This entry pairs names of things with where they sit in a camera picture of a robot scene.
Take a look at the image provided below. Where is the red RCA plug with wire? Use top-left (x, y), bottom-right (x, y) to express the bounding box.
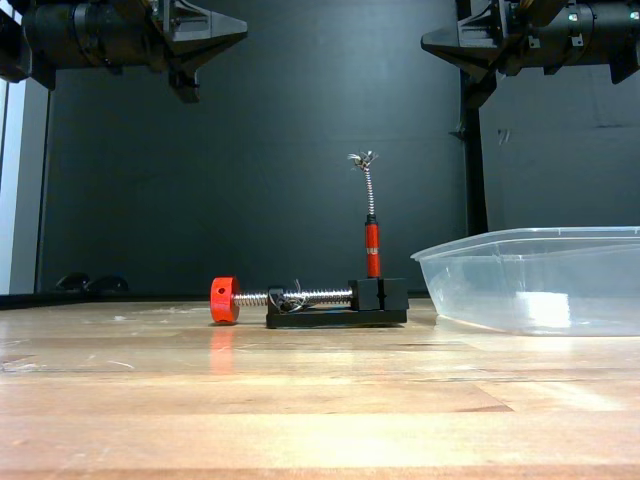
top-left (347, 149), bottom-right (382, 250)

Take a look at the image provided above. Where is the clear plastic tub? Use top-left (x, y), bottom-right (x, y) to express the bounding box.
top-left (409, 225), bottom-right (640, 337)

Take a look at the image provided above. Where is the black clamp with red knob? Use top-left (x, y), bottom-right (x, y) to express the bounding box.
top-left (208, 275), bottom-right (409, 330)

